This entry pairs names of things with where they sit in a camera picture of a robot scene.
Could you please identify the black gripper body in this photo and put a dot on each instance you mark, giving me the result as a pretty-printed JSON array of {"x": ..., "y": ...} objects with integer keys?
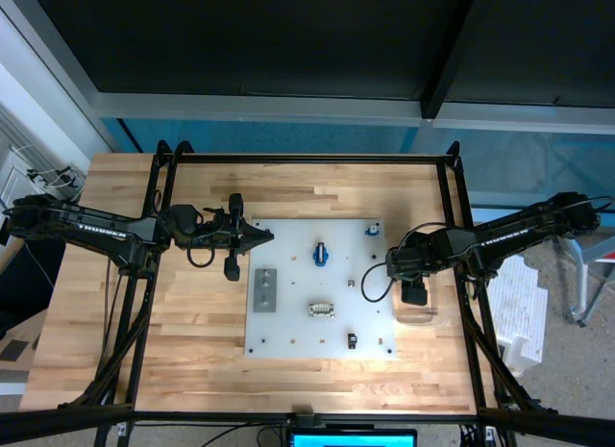
[
  {"x": 216, "y": 230},
  {"x": 413, "y": 293}
]

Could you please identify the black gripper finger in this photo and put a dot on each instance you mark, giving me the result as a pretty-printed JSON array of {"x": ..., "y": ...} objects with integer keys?
[
  {"x": 252, "y": 230},
  {"x": 252, "y": 242}
]

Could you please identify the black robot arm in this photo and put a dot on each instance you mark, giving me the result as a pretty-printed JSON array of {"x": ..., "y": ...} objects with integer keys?
[
  {"x": 96, "y": 228},
  {"x": 509, "y": 236}
]

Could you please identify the small blue white connector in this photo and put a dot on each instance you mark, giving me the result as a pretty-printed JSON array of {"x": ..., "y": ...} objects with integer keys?
[{"x": 371, "y": 231}]

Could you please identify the black connector housing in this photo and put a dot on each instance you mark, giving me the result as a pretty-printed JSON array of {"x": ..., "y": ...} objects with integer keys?
[{"x": 352, "y": 340}]

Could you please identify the beige connector socket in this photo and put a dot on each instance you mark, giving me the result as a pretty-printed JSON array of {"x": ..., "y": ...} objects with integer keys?
[{"x": 321, "y": 310}]

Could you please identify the clear plastic tub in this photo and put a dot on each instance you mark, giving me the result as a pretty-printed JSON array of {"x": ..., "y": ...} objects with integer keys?
[{"x": 418, "y": 320}]

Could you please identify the grey metal block with posts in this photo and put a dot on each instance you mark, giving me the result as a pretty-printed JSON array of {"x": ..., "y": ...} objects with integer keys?
[{"x": 264, "y": 303}]

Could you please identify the blue clamp with white plug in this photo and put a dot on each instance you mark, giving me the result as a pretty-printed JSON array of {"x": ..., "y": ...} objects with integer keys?
[{"x": 319, "y": 257}]

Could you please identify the white task board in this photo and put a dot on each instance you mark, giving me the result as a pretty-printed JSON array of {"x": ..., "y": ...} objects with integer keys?
[{"x": 288, "y": 317}]

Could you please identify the white foam block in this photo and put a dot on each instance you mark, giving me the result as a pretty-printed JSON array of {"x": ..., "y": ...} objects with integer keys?
[{"x": 519, "y": 312}]

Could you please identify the screen with blue edge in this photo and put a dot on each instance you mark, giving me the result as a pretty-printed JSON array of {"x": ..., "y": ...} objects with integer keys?
[{"x": 351, "y": 439}]

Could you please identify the grey metal chair legs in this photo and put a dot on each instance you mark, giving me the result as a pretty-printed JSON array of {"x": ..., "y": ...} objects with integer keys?
[{"x": 582, "y": 274}]

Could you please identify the cardboard box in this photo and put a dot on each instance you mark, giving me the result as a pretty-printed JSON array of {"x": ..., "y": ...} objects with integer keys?
[{"x": 24, "y": 336}]

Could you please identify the black aluminium frame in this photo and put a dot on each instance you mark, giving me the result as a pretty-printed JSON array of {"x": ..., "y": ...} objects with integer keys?
[{"x": 307, "y": 157}]

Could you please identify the black table-level camera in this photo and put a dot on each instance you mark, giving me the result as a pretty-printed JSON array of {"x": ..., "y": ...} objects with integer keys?
[{"x": 305, "y": 418}]

